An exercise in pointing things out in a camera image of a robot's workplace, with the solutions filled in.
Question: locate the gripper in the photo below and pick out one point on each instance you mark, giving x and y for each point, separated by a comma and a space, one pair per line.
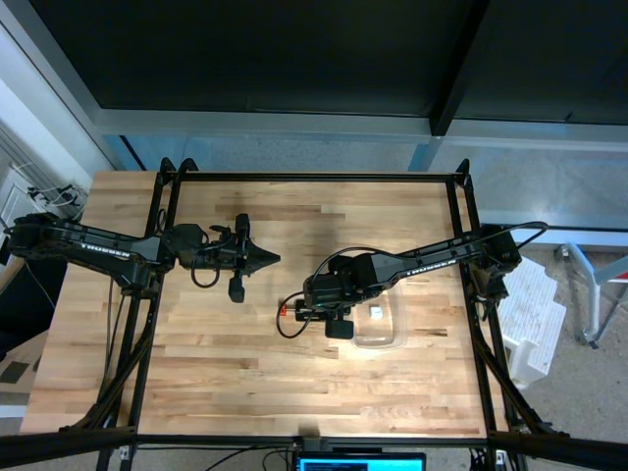
221, 255
326, 292

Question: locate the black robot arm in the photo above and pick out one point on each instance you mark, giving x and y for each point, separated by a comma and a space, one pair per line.
105, 250
432, 265

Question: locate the black clamp with red knob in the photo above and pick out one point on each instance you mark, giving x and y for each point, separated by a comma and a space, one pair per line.
284, 310

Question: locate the small white paper label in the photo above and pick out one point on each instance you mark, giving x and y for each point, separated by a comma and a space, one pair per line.
376, 311

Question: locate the clear plastic tub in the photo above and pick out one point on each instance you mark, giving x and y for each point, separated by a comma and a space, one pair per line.
387, 331

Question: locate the laptop screen with blue edge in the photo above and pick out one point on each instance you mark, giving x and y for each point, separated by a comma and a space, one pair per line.
358, 463

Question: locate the white foam block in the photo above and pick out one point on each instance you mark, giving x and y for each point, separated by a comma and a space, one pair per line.
535, 333

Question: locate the large black case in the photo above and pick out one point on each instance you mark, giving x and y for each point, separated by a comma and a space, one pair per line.
24, 304

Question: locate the cardboard box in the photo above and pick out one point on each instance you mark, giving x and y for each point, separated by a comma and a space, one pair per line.
19, 363

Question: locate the grey metal stand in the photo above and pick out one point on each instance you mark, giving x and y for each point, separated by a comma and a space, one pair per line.
594, 294

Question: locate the red and white panel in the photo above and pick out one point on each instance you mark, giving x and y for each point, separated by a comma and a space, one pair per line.
622, 278

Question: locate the black metal frame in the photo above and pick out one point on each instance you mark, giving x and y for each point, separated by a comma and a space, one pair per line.
319, 176

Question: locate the small black table camera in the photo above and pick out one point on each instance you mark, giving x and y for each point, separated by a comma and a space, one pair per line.
310, 444

